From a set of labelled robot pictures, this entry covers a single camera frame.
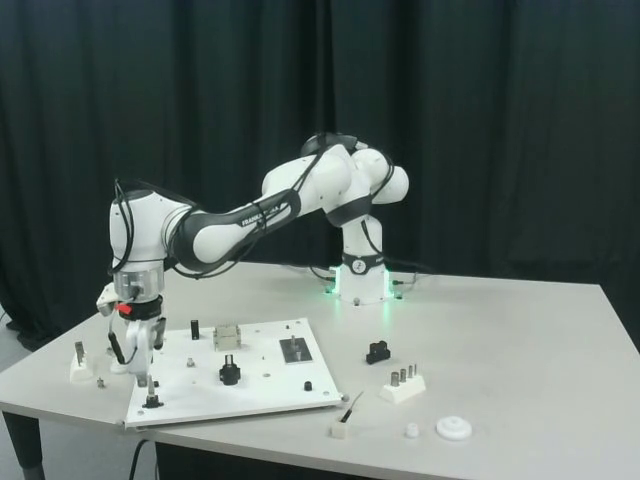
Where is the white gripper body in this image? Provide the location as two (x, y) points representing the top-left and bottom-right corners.
(123, 319), (167, 387)

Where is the thin black rod red tag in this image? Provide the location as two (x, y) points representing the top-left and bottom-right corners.
(106, 301), (137, 366)

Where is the metal shaft on black base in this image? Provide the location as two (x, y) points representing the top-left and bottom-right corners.
(142, 375), (163, 410)

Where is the white holder with metal plug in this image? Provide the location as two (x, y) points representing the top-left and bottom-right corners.
(71, 341), (97, 385)

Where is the black round waterproof plug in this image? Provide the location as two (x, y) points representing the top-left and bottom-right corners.
(218, 353), (245, 387)

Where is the white task board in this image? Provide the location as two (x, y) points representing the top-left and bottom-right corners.
(122, 317), (347, 431)

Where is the black table leg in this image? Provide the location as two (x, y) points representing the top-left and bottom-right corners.
(0, 408), (42, 480)

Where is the black D-SUB plug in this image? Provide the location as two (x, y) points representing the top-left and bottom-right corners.
(364, 339), (392, 366)

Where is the black curtain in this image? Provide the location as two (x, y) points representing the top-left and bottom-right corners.
(0, 0), (640, 332)

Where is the white peg holder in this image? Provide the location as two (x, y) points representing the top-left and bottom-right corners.
(378, 375), (427, 404)

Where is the white large gear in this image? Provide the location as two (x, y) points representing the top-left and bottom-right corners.
(435, 415), (474, 444)

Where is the black hanging cable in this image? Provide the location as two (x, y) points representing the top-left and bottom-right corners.
(128, 438), (153, 480)

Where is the black base cable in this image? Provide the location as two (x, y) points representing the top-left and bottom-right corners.
(285, 262), (333, 282)
(389, 272), (434, 290)

